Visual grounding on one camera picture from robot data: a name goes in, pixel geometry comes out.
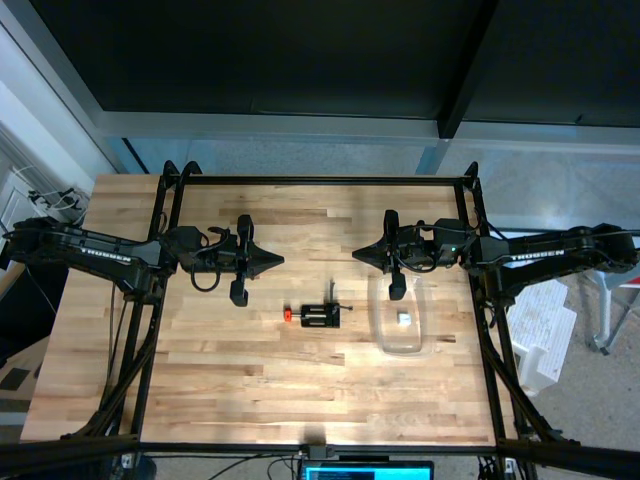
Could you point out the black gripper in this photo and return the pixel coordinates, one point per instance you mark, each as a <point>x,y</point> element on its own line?
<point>245,260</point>
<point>407,252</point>

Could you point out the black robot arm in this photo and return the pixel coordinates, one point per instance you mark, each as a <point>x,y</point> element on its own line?
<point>100,252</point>
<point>535,255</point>

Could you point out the small white block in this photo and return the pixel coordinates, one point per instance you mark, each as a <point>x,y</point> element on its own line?
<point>404,318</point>

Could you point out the black vise with red knob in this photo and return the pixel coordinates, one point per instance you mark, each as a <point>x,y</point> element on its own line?
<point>320,316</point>

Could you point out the clear plastic tub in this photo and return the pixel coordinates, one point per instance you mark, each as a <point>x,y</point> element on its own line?
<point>392,342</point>

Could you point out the laptop screen with blue edge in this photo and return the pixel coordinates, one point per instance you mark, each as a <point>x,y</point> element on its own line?
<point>365,472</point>

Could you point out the brown cardboard box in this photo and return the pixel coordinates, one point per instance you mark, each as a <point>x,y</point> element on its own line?
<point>30,357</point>

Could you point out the black metal frame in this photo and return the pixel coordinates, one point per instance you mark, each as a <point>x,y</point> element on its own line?
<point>320,180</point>

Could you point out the black curved frame foot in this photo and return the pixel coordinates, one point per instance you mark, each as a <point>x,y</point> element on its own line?
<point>472,172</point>

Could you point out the black low camera mount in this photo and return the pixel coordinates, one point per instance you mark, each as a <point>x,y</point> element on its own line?
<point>316,450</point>

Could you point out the grey metal chair frame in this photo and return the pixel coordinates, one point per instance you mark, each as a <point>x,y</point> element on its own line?
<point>604,320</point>

